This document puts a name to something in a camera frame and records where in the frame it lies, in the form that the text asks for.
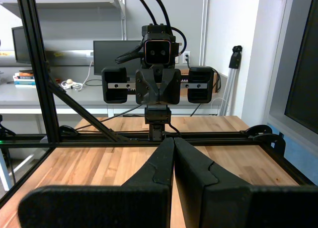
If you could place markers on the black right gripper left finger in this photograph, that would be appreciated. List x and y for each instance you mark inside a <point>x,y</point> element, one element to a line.
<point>99,208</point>

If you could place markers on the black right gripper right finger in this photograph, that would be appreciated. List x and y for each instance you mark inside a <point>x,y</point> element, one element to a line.
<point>248,208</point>

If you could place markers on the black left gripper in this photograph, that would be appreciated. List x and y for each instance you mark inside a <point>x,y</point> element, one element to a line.
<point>114,85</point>

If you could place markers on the brown cardboard box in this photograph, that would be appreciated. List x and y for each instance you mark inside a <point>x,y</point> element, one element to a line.
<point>184,76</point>

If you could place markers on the black computer monitor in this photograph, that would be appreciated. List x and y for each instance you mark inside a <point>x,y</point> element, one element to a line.
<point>111,56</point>
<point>18,44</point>

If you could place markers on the folded silver tripod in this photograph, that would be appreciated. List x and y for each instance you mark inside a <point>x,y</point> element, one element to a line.
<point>235,56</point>

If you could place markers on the gray work desk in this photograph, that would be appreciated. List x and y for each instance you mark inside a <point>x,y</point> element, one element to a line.
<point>74,98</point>

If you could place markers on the stack of books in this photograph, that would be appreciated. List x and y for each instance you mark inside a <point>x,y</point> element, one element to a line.
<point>23,80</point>

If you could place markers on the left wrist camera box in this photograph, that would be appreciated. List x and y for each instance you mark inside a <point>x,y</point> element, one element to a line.
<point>157,53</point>

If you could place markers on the white wall outlet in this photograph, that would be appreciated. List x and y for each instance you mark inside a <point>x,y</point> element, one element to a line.
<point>186,55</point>

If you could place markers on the white wall shelf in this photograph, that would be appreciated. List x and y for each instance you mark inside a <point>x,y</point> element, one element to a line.
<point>74,4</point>

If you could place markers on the black aluminium table frame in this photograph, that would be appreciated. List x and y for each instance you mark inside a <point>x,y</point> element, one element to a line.
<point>37,64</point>

